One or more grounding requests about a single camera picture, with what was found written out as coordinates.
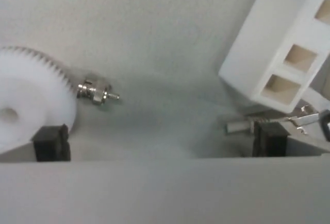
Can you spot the metal BNC plug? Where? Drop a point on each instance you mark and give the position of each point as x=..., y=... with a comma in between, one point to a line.
x=96, y=92

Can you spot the white holder with square holes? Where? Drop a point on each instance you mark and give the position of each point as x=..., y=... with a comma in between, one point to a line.
x=263, y=41

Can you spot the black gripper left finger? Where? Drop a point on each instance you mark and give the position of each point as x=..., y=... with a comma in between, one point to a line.
x=51, y=144

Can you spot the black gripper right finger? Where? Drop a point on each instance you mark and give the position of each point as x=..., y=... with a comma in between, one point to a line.
x=269, y=141

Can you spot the white large gear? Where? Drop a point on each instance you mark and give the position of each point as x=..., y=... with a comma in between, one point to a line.
x=38, y=100

